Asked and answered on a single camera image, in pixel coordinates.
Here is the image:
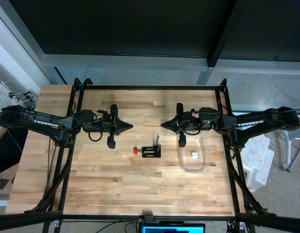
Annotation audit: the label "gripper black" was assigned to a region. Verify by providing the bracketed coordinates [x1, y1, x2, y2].
[160, 103, 200, 148]
[101, 104, 134, 150]

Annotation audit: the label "black clamp with orange knob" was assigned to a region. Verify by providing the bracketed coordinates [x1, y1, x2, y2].
[133, 145, 163, 159]

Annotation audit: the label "clear plastic tub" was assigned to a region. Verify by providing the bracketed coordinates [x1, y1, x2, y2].
[176, 134, 210, 174]

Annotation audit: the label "white stepped foam block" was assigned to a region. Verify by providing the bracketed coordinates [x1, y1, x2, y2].
[241, 133, 276, 194]

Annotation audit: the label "laptop screen with blue edge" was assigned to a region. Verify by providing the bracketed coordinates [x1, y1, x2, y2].
[139, 223, 206, 233]

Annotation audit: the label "black bin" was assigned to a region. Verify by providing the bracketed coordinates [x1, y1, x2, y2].
[0, 128, 29, 171]

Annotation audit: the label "grey metal stand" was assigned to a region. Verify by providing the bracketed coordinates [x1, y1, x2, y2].
[268, 126, 300, 173]

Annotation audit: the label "cardboard box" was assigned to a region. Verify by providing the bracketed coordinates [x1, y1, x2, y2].
[0, 162, 20, 195]

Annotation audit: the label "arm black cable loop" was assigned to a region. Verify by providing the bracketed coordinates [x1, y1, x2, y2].
[177, 110, 202, 136]
[87, 116, 104, 142]

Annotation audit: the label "black metal table frame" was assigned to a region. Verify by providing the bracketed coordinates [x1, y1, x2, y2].
[0, 77, 300, 233]

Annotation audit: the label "black camera on frame mount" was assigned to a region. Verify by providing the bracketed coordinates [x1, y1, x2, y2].
[139, 210, 157, 223]

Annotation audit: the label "thin black looped cable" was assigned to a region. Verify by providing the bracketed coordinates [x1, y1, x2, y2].
[123, 219, 141, 233]

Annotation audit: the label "black overhead post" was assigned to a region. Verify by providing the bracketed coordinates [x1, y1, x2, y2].
[207, 0, 238, 68]

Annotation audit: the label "tangled black white cables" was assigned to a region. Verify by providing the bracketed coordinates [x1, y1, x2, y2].
[4, 90, 36, 107]

